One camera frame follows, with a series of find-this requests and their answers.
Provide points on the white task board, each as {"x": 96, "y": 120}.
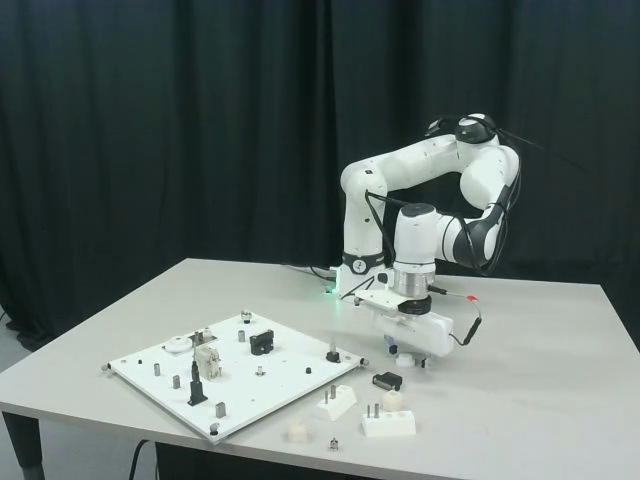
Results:
{"x": 240, "y": 385}

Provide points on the black D-SUB plug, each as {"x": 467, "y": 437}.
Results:
{"x": 386, "y": 381}

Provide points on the white wrist camera plate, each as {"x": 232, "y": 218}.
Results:
{"x": 382, "y": 299}

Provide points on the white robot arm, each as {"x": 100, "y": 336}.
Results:
{"x": 420, "y": 165}

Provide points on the white peg holder two pegs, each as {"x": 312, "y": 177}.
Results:
{"x": 390, "y": 421}

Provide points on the metal bolt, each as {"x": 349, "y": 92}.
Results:
{"x": 331, "y": 349}

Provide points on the black table leg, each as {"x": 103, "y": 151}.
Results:
{"x": 24, "y": 445}

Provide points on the thin black rod red tag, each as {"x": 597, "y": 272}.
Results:
{"x": 470, "y": 325}

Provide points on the white large gear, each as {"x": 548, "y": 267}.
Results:
{"x": 178, "y": 345}

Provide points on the black upright plug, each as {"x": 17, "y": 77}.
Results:
{"x": 195, "y": 387}

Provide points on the cream round plastic part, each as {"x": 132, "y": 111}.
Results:
{"x": 299, "y": 430}
{"x": 393, "y": 399}

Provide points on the black curtain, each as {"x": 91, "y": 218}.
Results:
{"x": 150, "y": 125}

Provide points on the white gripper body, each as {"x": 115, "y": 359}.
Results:
{"x": 425, "y": 332}

